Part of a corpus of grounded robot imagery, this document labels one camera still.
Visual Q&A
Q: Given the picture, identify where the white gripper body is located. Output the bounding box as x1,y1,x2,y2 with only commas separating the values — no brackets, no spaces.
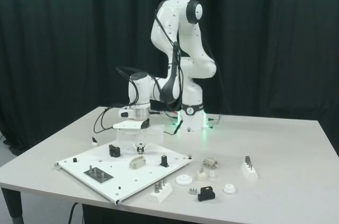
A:
115,125,165,145

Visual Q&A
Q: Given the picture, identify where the flat white plate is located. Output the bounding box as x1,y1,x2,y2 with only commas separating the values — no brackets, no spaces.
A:
113,121,146,130

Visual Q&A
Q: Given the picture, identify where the white large gear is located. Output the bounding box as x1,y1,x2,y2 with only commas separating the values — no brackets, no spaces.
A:
175,174,193,185

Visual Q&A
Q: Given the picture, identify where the white round peg holder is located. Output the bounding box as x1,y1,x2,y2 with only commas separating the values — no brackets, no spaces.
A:
150,183,173,203

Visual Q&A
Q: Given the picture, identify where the white task board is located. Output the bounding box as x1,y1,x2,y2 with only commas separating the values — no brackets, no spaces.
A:
53,140,193,205

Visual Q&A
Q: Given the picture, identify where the beige waterproof plug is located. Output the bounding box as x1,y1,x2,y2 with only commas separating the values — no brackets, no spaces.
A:
202,157,220,171

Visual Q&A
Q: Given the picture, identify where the black D-SUB plug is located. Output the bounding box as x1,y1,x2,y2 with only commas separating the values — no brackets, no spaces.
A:
197,185,216,203

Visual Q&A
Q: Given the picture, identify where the white medium gear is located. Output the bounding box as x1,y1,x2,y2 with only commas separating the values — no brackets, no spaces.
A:
222,183,236,194

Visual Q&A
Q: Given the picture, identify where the white square peg holder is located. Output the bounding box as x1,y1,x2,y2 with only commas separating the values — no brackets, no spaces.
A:
239,162,259,181

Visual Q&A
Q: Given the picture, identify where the black table leg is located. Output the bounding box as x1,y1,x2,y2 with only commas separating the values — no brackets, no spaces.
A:
1,188,24,224

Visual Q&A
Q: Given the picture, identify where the black curtain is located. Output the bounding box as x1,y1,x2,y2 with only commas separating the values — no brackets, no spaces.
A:
0,0,339,155

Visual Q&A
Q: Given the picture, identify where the silver ring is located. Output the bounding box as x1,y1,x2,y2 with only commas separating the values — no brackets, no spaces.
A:
131,106,149,121

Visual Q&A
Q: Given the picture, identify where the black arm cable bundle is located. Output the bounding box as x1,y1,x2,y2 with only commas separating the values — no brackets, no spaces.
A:
92,9,186,135

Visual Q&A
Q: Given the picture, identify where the thick black cable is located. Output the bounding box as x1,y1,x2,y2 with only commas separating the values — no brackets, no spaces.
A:
69,202,83,224

